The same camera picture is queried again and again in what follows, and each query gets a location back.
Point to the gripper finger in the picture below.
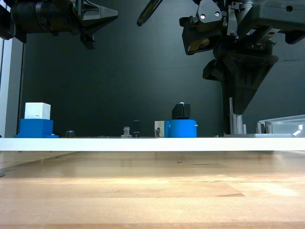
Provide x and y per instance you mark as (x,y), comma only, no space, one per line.
(213,70)
(104,14)
(247,76)

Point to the white taskboard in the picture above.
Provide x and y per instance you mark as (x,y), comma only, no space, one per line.
(143,144)

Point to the black plug with screw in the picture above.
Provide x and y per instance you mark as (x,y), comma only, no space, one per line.
(181,111)

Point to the thin silver metal pin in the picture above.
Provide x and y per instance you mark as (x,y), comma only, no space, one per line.
(244,129)

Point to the grey metal block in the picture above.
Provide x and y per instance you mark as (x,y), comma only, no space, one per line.
(262,135)

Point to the clear plastic tub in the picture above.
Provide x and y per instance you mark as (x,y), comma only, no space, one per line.
(286,126)

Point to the blue round clamp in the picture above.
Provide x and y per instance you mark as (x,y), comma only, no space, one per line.
(183,128)

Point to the beige connector housing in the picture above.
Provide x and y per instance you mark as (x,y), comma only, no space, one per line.
(160,127)

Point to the white square block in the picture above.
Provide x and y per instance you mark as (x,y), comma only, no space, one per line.
(37,111)

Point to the black round knob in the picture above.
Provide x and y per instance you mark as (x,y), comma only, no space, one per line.
(70,134)

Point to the small black socket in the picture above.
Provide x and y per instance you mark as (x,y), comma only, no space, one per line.
(136,126)

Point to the small clear connector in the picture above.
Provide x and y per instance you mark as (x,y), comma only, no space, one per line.
(126,131)

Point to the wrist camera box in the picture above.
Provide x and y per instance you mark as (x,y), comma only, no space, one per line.
(197,35)

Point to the blue flanged mount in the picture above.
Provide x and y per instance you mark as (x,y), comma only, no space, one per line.
(35,127)

